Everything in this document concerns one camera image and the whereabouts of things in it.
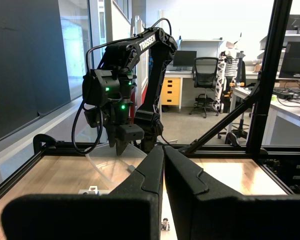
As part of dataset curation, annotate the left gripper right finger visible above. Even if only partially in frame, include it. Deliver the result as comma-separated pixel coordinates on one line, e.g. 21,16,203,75
164,146,300,240

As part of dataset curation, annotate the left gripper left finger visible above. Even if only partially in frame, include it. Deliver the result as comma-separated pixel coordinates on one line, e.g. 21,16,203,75
1,146,165,240

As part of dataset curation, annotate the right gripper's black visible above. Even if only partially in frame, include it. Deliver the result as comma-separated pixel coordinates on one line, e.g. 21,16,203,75
103,98,145,156

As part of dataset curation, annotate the clear plastic tub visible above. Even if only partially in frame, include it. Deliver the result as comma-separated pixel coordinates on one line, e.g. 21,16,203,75
84,142,149,188

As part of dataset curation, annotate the white task board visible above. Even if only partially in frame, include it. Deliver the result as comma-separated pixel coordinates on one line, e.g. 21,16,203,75
78,188,179,240

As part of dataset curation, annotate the yellow drawer cabinet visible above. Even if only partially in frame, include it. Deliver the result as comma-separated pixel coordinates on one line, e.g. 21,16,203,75
161,77,182,107

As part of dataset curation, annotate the black office chair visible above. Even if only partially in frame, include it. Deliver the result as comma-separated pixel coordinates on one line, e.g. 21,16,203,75
189,56,221,119

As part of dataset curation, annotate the white lattice stand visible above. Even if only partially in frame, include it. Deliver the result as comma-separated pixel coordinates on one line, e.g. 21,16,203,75
213,48,247,113

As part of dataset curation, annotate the white overhead cabinet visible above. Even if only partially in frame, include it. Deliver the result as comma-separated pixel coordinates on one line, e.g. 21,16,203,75
177,38,225,59

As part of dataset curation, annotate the large black monitor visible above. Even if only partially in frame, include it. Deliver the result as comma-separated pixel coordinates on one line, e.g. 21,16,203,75
278,41,300,80

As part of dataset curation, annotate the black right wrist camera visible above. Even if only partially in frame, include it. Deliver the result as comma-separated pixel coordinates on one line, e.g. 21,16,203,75
83,109,103,129

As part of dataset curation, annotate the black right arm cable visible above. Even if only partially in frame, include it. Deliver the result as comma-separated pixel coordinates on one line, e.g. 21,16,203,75
71,17,173,155

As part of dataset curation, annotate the black metal frame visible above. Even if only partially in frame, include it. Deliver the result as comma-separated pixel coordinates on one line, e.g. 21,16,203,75
0,0,300,201

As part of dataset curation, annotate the white workbench with cables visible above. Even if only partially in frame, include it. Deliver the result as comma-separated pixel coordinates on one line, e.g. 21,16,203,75
231,84,300,147

